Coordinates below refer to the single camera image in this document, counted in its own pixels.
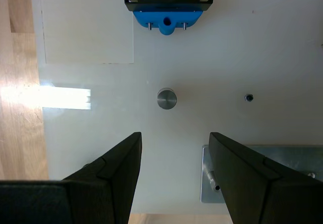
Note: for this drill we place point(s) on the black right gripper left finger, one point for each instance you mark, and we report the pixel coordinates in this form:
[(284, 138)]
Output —
[(75, 198)]

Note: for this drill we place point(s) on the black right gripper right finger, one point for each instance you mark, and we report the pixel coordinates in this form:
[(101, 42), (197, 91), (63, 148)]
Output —
[(265, 196)]

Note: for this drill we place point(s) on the thick silver metal cylinder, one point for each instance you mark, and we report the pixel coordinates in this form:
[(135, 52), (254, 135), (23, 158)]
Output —
[(166, 100)]

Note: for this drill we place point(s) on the white taskboard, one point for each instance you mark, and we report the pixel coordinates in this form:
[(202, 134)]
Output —
[(202, 57)]

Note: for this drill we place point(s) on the grey metal plate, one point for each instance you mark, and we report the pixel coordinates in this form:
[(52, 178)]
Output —
[(290, 158)]

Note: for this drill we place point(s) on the medium silver peg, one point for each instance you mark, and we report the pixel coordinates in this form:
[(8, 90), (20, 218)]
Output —
[(311, 175)]

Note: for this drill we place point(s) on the thin silver peg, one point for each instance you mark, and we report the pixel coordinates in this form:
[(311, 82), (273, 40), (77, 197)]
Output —
[(211, 178)]

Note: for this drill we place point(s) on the small black screw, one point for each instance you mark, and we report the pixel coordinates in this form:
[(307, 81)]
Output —
[(248, 98)]

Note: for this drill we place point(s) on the blue round connector holder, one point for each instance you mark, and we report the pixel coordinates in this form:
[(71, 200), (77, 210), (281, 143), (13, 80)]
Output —
[(151, 17)]

